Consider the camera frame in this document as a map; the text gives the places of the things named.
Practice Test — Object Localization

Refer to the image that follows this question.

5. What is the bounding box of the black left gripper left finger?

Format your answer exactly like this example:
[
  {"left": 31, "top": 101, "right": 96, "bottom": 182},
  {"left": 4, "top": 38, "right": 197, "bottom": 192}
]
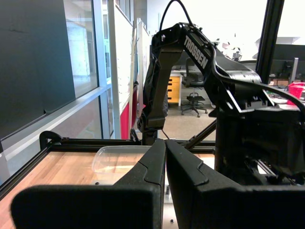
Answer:
[{"left": 10, "top": 138, "right": 167, "bottom": 229}]

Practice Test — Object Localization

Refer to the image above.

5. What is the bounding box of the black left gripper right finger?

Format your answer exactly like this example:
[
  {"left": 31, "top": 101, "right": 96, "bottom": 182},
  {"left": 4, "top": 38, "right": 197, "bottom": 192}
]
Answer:
[{"left": 166, "top": 140, "right": 305, "bottom": 229}]

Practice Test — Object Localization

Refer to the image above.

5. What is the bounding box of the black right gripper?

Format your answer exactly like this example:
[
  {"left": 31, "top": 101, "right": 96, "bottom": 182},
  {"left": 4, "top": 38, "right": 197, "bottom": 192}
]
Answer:
[{"left": 215, "top": 107, "right": 301, "bottom": 177}]

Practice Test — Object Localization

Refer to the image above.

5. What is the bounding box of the clear plastic tub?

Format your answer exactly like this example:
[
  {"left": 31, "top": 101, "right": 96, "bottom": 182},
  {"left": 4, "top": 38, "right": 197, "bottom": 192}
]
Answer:
[{"left": 91, "top": 145, "right": 153, "bottom": 174}]

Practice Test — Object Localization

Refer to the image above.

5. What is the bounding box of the red cup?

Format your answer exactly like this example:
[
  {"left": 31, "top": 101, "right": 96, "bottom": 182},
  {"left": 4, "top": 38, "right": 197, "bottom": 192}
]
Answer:
[{"left": 287, "top": 82, "right": 305, "bottom": 105}]

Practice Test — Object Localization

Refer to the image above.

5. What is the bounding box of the black office chair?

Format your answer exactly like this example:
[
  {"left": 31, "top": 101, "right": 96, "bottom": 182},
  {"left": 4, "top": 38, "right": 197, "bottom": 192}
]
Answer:
[{"left": 181, "top": 57, "right": 208, "bottom": 118}]

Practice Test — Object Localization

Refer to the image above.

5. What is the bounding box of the wide dark monitor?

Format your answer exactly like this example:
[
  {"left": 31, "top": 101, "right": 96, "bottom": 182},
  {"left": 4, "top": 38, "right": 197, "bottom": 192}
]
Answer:
[{"left": 271, "top": 44, "right": 305, "bottom": 77}]

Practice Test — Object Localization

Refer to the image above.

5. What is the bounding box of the yellow drawer cabinet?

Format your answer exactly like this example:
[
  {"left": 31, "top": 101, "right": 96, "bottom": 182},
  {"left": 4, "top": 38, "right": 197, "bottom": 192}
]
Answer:
[{"left": 166, "top": 75, "right": 181, "bottom": 104}]

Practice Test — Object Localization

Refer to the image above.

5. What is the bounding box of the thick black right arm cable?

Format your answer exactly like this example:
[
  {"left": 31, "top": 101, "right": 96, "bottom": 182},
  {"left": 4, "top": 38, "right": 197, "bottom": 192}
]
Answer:
[{"left": 209, "top": 45, "right": 305, "bottom": 113}]

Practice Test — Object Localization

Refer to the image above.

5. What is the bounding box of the black metal frame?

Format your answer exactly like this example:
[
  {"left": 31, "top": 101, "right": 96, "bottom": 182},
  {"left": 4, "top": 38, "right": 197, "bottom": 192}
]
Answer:
[{"left": 0, "top": 0, "right": 305, "bottom": 198}]

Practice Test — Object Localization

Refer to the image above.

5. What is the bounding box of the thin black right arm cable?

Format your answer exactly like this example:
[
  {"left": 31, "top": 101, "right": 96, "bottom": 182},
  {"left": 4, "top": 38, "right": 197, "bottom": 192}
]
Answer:
[{"left": 159, "top": 0, "right": 193, "bottom": 33}]

